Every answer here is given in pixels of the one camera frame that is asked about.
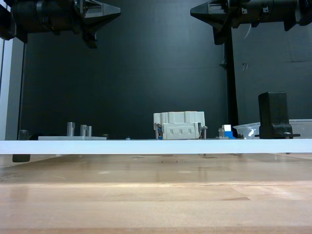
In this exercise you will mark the blue clamp base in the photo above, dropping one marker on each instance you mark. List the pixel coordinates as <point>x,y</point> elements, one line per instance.
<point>159,133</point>

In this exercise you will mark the clear plastic tub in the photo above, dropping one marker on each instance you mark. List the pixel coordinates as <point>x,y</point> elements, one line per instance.
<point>302,126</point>

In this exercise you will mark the small blue white connector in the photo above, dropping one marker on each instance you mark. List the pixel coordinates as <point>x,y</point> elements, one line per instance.
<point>228,132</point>

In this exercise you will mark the grey metal plate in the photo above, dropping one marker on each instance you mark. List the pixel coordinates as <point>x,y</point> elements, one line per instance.
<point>61,138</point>

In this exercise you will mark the black socket block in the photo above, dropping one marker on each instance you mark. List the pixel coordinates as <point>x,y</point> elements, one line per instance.
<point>271,114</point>

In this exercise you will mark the white task board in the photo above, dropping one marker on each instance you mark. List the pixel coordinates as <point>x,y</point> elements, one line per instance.
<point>156,147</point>

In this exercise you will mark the black aluminium frame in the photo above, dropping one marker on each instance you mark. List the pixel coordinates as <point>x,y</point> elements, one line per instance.
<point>231,97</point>

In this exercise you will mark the beige connector housing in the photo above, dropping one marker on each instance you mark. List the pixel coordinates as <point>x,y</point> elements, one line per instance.
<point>179,122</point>

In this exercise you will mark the small metal bracket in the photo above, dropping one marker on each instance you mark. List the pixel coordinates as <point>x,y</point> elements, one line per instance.
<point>221,133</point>

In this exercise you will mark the short steel bar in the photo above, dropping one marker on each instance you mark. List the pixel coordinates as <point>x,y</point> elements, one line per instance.
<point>89,131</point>
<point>70,129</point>
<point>83,130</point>

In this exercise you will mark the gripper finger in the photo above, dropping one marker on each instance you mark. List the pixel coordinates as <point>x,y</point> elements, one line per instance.
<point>215,22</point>
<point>102,23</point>
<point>109,11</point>
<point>212,9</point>

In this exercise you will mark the black rubber foot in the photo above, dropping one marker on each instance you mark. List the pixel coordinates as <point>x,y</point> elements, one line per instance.
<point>21,158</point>

